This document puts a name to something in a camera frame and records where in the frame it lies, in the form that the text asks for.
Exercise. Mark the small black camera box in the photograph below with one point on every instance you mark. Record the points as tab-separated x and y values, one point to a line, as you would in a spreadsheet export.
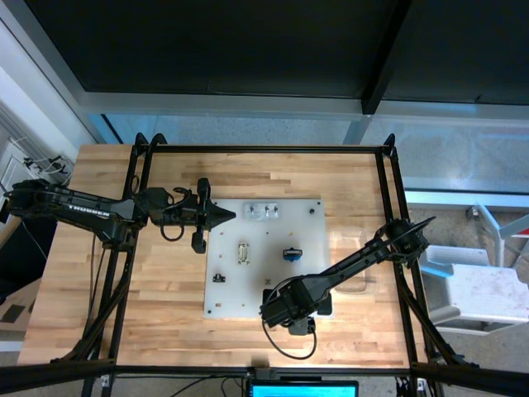
262	373

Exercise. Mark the white plastic board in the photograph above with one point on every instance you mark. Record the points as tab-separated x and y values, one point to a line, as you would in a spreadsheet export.
256	297

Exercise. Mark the silver frame bracket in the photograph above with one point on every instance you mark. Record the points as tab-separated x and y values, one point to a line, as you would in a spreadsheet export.
106	380
420	384

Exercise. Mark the blue D-sub connector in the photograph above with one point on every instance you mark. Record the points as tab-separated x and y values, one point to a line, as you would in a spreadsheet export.
292	256

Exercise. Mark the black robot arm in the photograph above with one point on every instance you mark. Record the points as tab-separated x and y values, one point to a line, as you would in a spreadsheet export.
351	260
87	209

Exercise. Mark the clear plastic tub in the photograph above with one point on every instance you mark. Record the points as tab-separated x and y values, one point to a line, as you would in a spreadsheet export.
345	239

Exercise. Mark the screen with blue edge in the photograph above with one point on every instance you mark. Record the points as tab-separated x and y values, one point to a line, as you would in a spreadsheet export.
301	390

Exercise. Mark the grey metal chair frame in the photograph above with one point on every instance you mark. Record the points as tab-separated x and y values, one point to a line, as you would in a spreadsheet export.
499	248

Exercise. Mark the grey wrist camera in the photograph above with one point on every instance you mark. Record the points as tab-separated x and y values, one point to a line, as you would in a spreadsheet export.
301	326

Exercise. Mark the black metal frame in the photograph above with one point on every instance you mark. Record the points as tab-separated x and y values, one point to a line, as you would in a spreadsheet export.
264	147

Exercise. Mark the small black clamp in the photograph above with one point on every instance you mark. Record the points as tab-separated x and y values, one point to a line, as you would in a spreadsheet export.
219	278

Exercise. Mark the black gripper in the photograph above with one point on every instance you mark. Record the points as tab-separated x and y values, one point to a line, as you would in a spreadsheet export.
201	215
325	307

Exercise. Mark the brown cardboard box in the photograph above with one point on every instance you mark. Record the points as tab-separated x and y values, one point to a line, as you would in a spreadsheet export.
20	297

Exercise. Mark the white plastic step stool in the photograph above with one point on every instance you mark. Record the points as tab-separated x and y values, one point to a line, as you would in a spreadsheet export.
483	289

